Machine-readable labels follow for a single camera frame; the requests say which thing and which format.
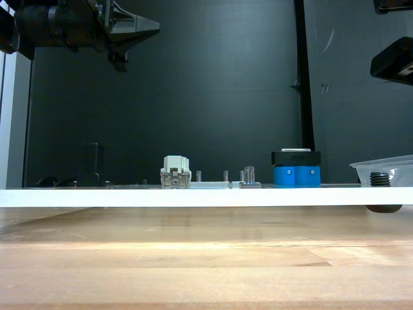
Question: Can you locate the black clamp connector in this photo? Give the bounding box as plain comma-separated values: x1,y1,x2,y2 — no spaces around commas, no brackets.
76,141,106,187

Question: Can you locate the grey multi-pin connector housing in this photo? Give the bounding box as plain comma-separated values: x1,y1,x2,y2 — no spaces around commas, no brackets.
159,154,192,189

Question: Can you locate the small metal connector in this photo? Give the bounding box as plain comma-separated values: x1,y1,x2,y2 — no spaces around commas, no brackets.
241,165,261,189

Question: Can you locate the clear plastic tub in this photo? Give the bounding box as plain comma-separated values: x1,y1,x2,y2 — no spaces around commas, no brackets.
349,154,413,188

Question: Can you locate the black set screw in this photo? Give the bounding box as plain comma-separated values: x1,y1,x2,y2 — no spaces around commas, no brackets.
368,171,391,187

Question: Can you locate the black rubber board foot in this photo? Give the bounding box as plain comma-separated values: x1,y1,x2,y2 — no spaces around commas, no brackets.
364,203,403,213

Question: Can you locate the aluminium bar with screws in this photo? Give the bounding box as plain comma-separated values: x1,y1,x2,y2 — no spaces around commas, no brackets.
190,170,245,189

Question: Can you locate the white task board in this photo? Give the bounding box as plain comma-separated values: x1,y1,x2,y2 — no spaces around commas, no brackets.
0,183,413,208

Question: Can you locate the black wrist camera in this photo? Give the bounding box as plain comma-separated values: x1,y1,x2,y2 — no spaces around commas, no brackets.
373,0,413,14

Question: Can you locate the black vertical wall post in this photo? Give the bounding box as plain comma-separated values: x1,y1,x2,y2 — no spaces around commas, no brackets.
289,0,317,152

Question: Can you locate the grey aluminium partition post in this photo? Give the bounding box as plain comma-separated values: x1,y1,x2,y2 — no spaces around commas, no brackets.
0,50,33,189

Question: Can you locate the blue and black socket mount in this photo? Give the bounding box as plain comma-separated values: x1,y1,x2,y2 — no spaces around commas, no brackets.
270,147,323,188

